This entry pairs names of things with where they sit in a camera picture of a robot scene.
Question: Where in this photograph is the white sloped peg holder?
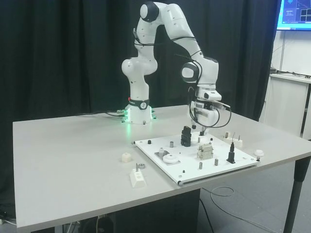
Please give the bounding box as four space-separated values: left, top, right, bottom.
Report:
129 167 148 188

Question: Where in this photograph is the black curtain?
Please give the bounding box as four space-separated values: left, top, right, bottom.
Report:
0 0 280 220

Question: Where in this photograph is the white task board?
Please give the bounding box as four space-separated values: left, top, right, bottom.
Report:
133 132 262 187

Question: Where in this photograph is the blue screen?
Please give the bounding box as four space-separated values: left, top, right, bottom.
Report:
276 0 311 31

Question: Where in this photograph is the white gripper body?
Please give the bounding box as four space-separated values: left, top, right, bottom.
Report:
190 101 221 128

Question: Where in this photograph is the white cabinet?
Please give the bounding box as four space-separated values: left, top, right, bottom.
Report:
258 72 311 141

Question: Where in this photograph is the black table leg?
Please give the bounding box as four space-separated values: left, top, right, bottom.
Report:
283 155 310 233

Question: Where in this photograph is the white large gear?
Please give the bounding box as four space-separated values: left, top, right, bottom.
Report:
163 154 181 165

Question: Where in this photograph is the black plug with short cable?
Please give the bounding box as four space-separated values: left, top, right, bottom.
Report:
225 132 237 164

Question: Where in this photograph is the grey floor cable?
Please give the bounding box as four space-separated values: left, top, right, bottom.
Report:
202 186 288 219

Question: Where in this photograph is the white long peg holder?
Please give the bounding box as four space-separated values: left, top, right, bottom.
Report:
223 135 244 149

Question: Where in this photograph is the black base cable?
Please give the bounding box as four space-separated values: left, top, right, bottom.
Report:
79 110 127 118

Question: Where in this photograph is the black D-SUB plug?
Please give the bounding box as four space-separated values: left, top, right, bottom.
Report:
180 126 193 148

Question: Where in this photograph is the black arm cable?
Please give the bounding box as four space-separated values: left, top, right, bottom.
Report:
133 28 232 129

